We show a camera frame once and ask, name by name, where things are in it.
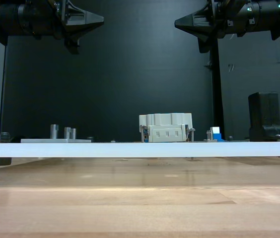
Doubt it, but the white taskboard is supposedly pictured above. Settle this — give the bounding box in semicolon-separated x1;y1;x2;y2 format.
0;142;280;158

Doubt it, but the beige connector housing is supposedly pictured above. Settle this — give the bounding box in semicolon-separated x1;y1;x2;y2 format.
139;112;196;143

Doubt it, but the large silver metal peg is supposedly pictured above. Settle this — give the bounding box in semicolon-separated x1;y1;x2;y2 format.
50;124;60;140

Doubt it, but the small blue white socket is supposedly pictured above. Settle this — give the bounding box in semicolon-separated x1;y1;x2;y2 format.
210;126;223;142

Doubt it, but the black plastic clamp block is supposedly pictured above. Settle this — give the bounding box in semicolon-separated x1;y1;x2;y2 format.
244;91;280;143

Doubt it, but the grey metal plate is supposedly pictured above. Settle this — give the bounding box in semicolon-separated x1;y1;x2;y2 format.
20;138;92;144

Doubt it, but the black aluminium frame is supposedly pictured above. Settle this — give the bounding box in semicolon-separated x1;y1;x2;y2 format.
204;37;225;140

